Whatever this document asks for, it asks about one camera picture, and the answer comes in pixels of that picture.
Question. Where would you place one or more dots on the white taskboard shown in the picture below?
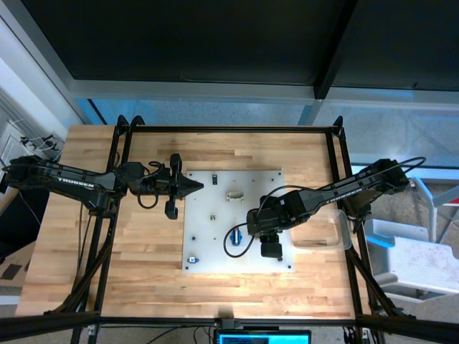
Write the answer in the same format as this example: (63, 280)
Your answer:
(215, 251)

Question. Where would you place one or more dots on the brown cardboard box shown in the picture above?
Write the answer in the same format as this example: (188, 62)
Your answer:
(14, 265)

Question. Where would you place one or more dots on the black aluminium table frame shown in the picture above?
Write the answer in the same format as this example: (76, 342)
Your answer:
(229, 129)

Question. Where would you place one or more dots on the black wall post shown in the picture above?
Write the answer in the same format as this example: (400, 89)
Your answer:
(333, 53)

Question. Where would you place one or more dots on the blue round holder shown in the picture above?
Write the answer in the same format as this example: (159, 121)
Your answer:
(232, 238)

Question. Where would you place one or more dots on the blue square base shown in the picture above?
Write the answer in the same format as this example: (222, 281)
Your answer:
(187, 260)

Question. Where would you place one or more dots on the white step stool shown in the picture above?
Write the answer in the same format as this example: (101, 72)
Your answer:
(423, 258)

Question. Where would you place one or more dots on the clear plastic tub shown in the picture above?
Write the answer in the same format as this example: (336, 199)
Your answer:
(315, 229)

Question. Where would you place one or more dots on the white connector housing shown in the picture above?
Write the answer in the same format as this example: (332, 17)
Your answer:
(235, 196)

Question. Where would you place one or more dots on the black table camera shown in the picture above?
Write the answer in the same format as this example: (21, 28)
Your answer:
(225, 321)

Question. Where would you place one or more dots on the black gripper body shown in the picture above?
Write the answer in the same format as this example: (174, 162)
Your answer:
(271, 249)
(175, 161)

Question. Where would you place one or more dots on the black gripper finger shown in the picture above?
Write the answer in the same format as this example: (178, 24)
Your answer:
(185, 190)
(186, 182)

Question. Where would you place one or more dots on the laptop with blue screen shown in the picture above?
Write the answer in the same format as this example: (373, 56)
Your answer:
(261, 338)

